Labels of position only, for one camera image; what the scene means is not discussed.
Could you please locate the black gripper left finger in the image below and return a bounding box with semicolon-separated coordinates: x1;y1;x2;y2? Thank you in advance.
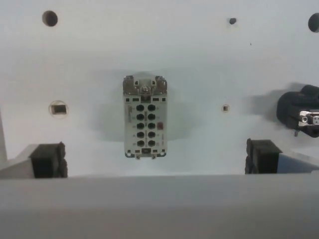
0;141;69;179

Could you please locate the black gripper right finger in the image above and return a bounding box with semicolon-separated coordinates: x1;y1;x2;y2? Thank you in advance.
244;137;319;175

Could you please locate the white task board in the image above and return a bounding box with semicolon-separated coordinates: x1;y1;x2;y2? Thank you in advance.
0;0;319;179

